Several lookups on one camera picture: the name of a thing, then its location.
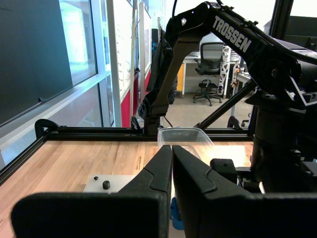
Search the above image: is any white office desk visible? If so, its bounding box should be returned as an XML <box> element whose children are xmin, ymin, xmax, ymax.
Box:
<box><xmin>182</xmin><ymin>55</ymin><xmax>238</xmax><ymax>95</ymax></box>

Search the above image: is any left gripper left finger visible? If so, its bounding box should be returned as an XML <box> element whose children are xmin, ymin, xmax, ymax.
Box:
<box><xmin>10</xmin><ymin>145</ymin><xmax>173</xmax><ymax>238</ymax></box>

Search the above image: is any black table frame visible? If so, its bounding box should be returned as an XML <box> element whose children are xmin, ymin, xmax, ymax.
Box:
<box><xmin>0</xmin><ymin>0</ymin><xmax>317</xmax><ymax>185</ymax></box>

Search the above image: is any large black monitor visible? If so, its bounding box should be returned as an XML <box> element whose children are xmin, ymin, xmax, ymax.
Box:
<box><xmin>284</xmin><ymin>16</ymin><xmax>317</xmax><ymax>53</ymax></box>

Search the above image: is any white lattice pillar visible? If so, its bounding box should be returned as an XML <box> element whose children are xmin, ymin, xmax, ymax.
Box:
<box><xmin>219</xmin><ymin>44</ymin><xmax>232</xmax><ymax>96</ymax></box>

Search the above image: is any black office chair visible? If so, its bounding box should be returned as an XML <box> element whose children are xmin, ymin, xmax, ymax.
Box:
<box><xmin>192</xmin><ymin>41</ymin><xmax>225</xmax><ymax>107</ymax></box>

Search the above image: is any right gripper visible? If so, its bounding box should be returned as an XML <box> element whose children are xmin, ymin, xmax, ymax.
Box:
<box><xmin>210</xmin><ymin>106</ymin><xmax>317</xmax><ymax>195</ymax></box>

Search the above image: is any thin black base cable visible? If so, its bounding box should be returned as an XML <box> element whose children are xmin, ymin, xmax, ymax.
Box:
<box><xmin>163</xmin><ymin>116</ymin><xmax>181</xmax><ymax>129</ymax></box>

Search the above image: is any small blue plastic block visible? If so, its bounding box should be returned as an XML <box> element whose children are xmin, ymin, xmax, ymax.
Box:
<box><xmin>170</xmin><ymin>197</ymin><xmax>184</xmax><ymax>230</ymax></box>

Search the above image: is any clear plastic tub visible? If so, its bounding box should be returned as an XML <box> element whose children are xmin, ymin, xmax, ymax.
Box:
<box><xmin>157</xmin><ymin>126</ymin><xmax>215</xmax><ymax>159</ymax></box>

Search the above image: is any white board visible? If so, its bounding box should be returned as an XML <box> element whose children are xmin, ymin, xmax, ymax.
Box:
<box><xmin>83</xmin><ymin>174</ymin><xmax>185</xmax><ymax>238</ymax></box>

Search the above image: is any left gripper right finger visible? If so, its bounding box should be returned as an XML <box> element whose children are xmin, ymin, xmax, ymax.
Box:
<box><xmin>172</xmin><ymin>145</ymin><xmax>317</xmax><ymax>238</ymax></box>

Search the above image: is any yellow cabinet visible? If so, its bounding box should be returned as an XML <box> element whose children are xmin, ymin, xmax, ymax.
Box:
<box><xmin>177</xmin><ymin>63</ymin><xmax>185</xmax><ymax>91</ymax></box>

